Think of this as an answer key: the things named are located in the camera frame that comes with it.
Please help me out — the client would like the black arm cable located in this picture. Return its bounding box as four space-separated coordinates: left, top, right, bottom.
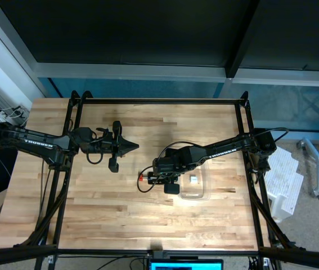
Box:
86 151 104 165
136 165 161 194

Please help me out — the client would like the laptop screen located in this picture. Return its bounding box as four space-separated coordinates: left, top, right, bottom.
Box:
147 258 224 270

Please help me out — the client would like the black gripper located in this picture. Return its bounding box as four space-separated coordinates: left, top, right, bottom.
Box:
163 147 187 195
87 120 140 173

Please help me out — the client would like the black metal frame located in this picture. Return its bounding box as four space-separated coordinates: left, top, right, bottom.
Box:
0 89 319 270

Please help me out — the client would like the black vise with red knob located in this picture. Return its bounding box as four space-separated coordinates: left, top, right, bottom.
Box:
138 173 165 186

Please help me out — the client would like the white foam packaging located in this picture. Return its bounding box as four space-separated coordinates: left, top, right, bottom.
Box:
263 146 306 224

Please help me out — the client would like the clear plastic tub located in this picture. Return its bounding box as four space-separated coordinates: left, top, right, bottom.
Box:
176 160 212 201

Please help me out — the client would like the black white cable bundle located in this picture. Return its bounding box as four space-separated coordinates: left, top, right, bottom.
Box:
0 104 28 120

